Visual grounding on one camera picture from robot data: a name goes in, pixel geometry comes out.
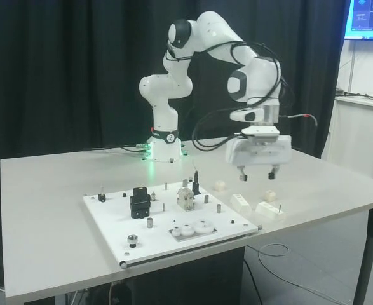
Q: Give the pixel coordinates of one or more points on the white task board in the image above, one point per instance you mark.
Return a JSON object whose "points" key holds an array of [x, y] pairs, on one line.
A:
{"points": [[116, 219]]}

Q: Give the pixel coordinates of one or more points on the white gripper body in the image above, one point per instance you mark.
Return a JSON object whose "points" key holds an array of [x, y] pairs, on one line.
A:
{"points": [[259, 154]]}

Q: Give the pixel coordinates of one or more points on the white medium gear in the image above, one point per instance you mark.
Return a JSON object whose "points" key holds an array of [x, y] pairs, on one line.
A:
{"points": [[186, 229]]}

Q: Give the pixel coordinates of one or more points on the small white cube holder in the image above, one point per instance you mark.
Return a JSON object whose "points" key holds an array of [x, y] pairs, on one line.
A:
{"points": [[221, 186], [269, 195]]}

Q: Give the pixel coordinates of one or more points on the white small gear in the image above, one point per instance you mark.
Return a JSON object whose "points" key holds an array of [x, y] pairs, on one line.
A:
{"points": [[176, 229]]}

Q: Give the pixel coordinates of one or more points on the black USB plug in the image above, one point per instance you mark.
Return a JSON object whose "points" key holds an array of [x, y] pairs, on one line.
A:
{"points": [[196, 185]]}

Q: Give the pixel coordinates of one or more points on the black D-SUB plug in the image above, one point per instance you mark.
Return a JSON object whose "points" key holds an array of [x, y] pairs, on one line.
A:
{"points": [[140, 203]]}

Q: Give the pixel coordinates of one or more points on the small metal bolt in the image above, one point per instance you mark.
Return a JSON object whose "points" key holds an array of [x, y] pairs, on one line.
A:
{"points": [[154, 197]]}

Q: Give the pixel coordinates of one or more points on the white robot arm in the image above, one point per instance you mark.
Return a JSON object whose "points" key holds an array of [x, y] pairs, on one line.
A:
{"points": [[164, 120]]}

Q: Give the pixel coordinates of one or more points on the black waterproof plug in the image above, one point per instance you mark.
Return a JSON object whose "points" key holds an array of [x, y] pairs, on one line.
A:
{"points": [[101, 197]]}

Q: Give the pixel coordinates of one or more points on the white cabinet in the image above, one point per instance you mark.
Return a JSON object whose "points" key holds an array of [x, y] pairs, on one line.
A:
{"points": [[357, 136]]}

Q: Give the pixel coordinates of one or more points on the blue screen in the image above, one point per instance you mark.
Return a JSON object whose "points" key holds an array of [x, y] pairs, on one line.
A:
{"points": [[370, 19]]}

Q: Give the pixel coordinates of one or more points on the long white peg holder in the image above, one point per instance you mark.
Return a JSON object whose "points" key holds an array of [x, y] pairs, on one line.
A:
{"points": [[268, 211], [240, 203]]}

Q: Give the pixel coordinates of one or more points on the black curtain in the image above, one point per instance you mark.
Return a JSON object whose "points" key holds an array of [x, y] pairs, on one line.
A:
{"points": [[46, 63]]}

